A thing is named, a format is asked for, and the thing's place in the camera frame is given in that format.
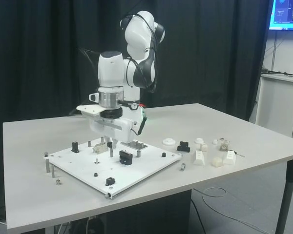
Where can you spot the black D-SUB plug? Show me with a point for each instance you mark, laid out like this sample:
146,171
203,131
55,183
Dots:
183,147

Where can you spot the clear Ethernet plug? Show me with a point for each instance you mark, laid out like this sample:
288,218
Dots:
224,140

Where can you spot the thin black rod red tag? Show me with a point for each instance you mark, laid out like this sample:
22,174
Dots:
142,122

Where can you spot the black curtain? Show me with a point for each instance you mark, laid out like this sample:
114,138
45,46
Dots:
39,61

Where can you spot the metal bolt nut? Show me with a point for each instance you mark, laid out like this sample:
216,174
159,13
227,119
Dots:
183,167

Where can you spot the white long peg holder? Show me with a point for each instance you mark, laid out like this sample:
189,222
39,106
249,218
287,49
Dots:
229,158
198,158

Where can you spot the white small peg holder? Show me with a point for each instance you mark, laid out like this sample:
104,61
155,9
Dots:
204,147
216,162

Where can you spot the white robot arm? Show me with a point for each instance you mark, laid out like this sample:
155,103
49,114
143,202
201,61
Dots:
110,70

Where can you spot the white large gear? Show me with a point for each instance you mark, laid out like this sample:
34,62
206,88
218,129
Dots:
169,142

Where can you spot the metal peg in board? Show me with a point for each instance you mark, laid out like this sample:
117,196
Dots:
138,144

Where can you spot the thin metal peg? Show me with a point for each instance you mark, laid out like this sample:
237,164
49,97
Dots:
53,170

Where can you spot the blue screen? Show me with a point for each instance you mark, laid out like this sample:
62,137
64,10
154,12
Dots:
286,14

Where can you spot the small black USB plug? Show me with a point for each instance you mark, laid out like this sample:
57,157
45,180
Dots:
238,153

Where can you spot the metal BNC plug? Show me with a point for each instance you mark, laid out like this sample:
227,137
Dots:
57,182

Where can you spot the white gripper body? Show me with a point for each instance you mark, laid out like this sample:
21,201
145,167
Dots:
117,132

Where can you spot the white medium gear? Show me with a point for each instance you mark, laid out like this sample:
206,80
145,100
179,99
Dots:
198,140

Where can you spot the white cabinet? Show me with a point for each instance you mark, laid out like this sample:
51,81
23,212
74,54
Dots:
278,107

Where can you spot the dark table leg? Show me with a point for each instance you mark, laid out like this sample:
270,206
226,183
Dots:
289,200

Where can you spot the white task board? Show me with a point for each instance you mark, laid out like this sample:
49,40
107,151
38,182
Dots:
88,170

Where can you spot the short metal round peg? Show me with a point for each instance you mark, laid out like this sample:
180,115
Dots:
138,154

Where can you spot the metal waterproof plug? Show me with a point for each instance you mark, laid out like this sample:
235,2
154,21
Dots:
223,147

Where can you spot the thick metal square peg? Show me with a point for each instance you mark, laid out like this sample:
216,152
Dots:
47,165

